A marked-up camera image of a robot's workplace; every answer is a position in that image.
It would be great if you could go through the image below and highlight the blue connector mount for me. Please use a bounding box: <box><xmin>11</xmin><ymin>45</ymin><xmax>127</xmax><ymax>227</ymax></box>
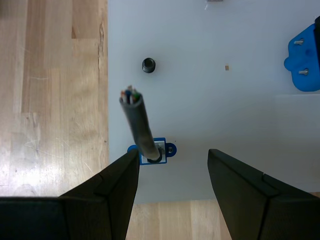
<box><xmin>283</xmin><ymin>16</ymin><xmax>320</xmax><ymax>93</ymax></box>

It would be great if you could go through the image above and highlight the black set screw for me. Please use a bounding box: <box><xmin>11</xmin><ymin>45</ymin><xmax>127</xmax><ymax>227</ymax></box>
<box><xmin>141</xmin><ymin>57</ymin><xmax>157</xmax><ymax>74</ymax></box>

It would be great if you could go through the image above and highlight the grey cable rj45 connector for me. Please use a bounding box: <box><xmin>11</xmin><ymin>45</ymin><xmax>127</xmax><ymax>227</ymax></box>
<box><xmin>119</xmin><ymin>85</ymin><xmax>163</xmax><ymax>164</ymax></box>

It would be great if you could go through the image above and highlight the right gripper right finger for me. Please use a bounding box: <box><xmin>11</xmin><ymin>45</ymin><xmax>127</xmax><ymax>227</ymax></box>
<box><xmin>208</xmin><ymin>149</ymin><xmax>320</xmax><ymax>240</ymax></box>

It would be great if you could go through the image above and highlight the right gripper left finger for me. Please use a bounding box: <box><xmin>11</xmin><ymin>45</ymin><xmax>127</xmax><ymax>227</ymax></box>
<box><xmin>58</xmin><ymin>149</ymin><xmax>140</xmax><ymax>240</ymax></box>

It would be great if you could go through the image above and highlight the blue rj45 socket holder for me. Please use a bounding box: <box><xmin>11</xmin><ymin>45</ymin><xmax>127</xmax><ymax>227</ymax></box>
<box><xmin>126</xmin><ymin>136</ymin><xmax>178</xmax><ymax>167</ymax></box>

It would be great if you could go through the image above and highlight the white mounting board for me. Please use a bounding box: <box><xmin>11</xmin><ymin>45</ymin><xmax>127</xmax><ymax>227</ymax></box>
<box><xmin>107</xmin><ymin>0</ymin><xmax>320</xmax><ymax>204</ymax></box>

